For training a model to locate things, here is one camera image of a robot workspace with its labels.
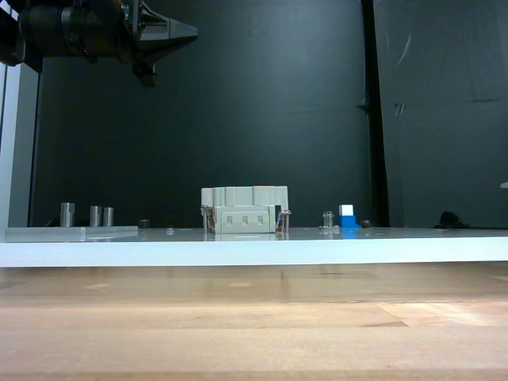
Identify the grey metal plate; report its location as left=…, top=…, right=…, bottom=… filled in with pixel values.
left=5, top=225, right=140, bottom=243

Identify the beige connector housing base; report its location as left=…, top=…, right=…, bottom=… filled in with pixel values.
left=199, top=184, right=292, bottom=242

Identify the silver metal standoff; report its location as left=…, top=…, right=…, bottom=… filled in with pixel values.
left=318, top=210, right=339, bottom=233

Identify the grey metal partition frame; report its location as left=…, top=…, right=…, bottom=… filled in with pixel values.
left=0, top=63, right=41, bottom=233

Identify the white plastic board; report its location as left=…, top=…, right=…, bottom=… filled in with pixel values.
left=0, top=226, right=508, bottom=267

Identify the black wall beam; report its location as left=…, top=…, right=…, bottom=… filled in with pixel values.
left=358, top=0, right=394, bottom=229

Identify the blue plastic holder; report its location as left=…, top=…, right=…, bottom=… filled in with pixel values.
left=337, top=214, right=363, bottom=238

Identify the notched silver metal post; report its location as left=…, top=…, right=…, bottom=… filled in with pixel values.
left=60, top=202, right=77, bottom=229

